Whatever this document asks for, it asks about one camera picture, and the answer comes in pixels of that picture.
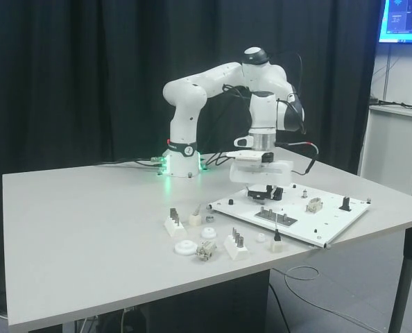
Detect black floor cable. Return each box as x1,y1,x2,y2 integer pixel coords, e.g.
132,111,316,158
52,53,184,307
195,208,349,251
267,282,287,333

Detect dark grey table leg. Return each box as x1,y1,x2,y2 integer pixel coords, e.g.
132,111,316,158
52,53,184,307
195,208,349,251
387,214,412,333

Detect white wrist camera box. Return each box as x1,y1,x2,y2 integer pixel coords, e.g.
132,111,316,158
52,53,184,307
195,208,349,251
226,150,275,164

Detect black curtain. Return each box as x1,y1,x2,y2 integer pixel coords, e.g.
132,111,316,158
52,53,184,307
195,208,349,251
0,0,379,306

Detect grey floor cable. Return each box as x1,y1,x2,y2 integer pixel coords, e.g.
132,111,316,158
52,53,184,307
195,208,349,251
281,264,403,327

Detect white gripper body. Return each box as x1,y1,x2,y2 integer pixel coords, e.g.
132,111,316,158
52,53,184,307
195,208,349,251
228,160,294,188

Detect metal rectangular plug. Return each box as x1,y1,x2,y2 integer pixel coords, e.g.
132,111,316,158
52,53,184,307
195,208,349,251
191,239,218,263

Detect blue monitor screen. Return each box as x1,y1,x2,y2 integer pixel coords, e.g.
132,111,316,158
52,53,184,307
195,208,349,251
377,0,412,44

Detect white holder for round pegs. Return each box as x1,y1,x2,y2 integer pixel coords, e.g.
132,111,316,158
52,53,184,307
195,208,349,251
223,235,250,262

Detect white cabinet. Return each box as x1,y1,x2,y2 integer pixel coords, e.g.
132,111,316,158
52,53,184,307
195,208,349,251
357,103,412,201

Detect black base cables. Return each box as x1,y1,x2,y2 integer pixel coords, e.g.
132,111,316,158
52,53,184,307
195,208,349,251
98,156,166,168
202,151,232,168

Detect white task board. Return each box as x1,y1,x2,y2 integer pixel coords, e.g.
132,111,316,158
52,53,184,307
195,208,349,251
207,182,372,250

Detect white holder for square pegs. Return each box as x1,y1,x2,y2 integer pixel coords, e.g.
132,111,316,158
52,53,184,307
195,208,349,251
163,215,188,238

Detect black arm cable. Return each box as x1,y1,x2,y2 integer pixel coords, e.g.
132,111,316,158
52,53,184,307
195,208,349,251
221,51,307,135

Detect thin black rod with wire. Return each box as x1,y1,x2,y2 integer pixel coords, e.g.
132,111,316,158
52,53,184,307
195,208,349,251
274,139,320,176

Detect white large gear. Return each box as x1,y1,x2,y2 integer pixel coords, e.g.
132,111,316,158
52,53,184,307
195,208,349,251
173,239,197,257

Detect black cables on cabinet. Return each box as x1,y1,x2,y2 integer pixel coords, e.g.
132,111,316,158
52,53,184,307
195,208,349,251
368,98,412,112

